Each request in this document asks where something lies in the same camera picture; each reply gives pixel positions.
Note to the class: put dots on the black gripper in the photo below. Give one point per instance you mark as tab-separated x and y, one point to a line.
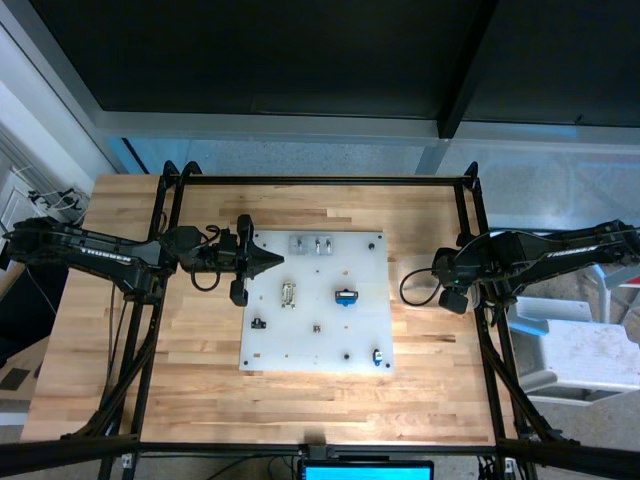
240	257
455	272

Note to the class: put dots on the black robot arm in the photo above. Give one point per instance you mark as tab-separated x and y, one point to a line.
100	252
560	255

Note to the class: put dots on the grey rectangular connector housing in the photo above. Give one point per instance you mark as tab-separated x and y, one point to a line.
289	296

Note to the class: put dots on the blue black d-sub connector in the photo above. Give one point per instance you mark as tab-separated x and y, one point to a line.
346	297

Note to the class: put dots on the clear plastic tub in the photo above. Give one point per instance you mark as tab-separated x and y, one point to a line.
415	262

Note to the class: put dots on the clear aluminium bar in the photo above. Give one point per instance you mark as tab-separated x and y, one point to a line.
309	252

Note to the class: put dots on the black clamp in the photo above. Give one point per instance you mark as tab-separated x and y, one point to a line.
258	323

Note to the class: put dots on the white mounting board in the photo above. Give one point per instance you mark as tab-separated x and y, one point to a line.
300	350

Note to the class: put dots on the white rj45 socket blue base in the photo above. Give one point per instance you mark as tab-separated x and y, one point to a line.
378	356

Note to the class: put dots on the white plastic stool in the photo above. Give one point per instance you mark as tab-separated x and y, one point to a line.
590	345

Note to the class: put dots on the blue edged screen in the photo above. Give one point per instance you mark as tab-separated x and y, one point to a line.
365	471

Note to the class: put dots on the brown cardboard box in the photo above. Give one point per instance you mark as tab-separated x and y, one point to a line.
25	360

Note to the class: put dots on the small black table camera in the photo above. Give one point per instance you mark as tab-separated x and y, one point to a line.
316	451

